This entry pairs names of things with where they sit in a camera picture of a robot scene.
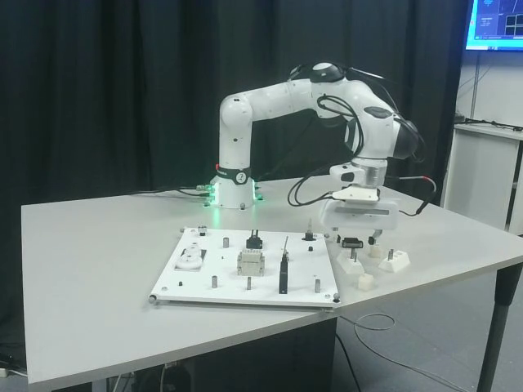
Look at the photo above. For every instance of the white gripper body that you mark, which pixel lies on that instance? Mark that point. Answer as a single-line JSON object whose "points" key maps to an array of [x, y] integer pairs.
{"points": [[359, 216]]}

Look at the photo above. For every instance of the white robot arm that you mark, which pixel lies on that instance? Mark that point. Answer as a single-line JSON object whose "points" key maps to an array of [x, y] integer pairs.
{"points": [[237, 122]]}

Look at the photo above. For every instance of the white peg holder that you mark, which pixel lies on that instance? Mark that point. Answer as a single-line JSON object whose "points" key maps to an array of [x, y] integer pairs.
{"points": [[350, 266], [395, 264]]}

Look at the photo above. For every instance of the small white holder block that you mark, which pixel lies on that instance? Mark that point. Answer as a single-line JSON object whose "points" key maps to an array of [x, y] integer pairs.
{"points": [[375, 251], [365, 283]]}

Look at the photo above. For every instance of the black D-SUB plug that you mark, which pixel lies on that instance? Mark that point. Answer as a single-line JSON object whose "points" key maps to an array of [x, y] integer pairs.
{"points": [[352, 243]]}

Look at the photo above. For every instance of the black USB plug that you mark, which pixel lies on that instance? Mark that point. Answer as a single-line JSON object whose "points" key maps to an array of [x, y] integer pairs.
{"points": [[283, 277]]}

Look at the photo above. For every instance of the black waterproof plug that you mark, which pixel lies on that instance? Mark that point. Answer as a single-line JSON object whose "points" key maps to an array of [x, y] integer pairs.
{"points": [[254, 240]]}

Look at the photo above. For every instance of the white task board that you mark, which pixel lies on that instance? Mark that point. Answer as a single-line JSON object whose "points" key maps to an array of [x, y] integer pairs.
{"points": [[245, 265]]}

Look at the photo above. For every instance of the white cabinet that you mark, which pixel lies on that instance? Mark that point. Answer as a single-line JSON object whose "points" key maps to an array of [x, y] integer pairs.
{"points": [[486, 175]]}

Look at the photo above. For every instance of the metal bolt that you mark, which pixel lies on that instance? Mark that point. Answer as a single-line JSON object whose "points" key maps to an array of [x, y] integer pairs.
{"points": [[201, 230]]}

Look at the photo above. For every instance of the white medium gear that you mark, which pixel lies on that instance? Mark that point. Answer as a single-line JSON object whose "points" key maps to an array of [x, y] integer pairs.
{"points": [[193, 250]]}

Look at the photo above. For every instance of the black table leg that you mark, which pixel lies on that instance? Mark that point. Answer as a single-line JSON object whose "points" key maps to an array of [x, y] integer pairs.
{"points": [[496, 326]]}

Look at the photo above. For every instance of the white large gear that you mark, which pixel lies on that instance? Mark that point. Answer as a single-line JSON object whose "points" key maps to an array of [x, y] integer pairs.
{"points": [[189, 262]]}

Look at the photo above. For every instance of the blue screen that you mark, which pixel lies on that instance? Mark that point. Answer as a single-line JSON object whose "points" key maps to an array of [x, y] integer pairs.
{"points": [[496, 22]]}

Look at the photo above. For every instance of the black curtain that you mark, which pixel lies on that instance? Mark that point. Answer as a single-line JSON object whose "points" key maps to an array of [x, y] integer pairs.
{"points": [[122, 90]]}

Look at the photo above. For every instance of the white power strip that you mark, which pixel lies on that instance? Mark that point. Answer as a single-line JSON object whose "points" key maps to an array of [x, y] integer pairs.
{"points": [[4, 373]]}

